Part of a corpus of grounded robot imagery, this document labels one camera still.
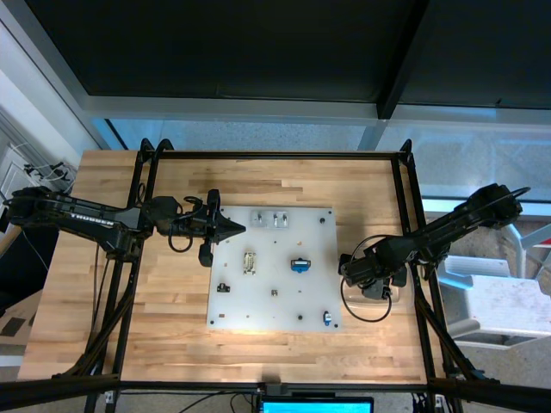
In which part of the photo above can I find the screen with blue edge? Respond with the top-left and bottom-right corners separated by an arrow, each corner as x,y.
257,395 -> 375,413

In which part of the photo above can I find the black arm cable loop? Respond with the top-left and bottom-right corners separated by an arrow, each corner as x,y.
341,234 -> 395,323

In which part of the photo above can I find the black aluminium frame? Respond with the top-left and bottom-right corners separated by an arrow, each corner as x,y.
0,137 -> 551,413

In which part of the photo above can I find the grey window frame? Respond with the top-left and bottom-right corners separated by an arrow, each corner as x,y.
0,0 -> 551,151

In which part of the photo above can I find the white step stool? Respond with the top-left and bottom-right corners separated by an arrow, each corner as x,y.
438,253 -> 551,350

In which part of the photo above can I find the grey metal chair frame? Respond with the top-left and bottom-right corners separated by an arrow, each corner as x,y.
507,221 -> 551,280

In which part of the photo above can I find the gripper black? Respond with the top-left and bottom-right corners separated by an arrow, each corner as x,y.
359,268 -> 409,289
189,188 -> 247,268

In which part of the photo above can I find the braided black arm cable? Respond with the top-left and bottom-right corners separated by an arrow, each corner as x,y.
167,223 -> 194,253

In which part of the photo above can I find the black table-level camera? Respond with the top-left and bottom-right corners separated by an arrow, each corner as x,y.
257,377 -> 288,398

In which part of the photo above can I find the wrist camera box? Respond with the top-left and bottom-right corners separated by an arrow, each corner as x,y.
362,283 -> 392,303

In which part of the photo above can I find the bundle of wall cables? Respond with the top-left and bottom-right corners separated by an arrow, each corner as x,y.
23,161 -> 74,184

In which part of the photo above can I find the white board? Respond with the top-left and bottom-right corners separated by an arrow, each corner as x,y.
206,205 -> 344,333

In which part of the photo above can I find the black wall post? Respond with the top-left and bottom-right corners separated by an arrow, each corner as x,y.
376,0 -> 431,120

